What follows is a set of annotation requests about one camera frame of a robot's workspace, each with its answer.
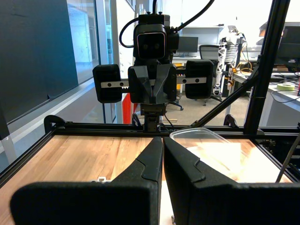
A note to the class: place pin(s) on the large black monitor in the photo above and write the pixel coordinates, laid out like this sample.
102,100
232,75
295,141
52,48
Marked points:
291,44

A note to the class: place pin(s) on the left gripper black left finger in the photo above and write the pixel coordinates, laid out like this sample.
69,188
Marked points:
82,204

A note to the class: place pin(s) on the black office chair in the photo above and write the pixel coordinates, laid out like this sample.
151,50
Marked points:
208,50

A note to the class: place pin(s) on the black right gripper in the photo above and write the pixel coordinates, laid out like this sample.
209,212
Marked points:
106,75

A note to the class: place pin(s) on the green tape roll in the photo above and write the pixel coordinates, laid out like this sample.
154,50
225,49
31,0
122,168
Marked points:
285,86

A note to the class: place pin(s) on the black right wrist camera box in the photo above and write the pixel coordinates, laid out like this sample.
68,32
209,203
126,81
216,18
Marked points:
150,42

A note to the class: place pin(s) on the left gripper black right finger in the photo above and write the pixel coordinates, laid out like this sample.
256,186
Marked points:
234,206

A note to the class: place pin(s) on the black metal frame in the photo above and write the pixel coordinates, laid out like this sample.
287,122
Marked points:
93,126

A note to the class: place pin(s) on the red panel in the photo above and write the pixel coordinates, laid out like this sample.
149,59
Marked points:
127,107

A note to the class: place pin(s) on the white black robot figure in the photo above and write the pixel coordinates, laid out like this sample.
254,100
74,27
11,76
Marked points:
221,54

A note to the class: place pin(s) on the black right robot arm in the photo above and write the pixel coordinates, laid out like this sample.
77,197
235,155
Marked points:
152,122

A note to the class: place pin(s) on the yellow drawer cabinet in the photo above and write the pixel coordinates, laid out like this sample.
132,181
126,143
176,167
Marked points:
180,89

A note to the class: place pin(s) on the white desk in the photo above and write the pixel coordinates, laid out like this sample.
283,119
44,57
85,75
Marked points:
281,110

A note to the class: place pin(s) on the black computer monitor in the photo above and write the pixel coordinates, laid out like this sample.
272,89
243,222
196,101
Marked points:
187,45

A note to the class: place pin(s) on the clear plastic container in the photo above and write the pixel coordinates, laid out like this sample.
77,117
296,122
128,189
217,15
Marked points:
211,150

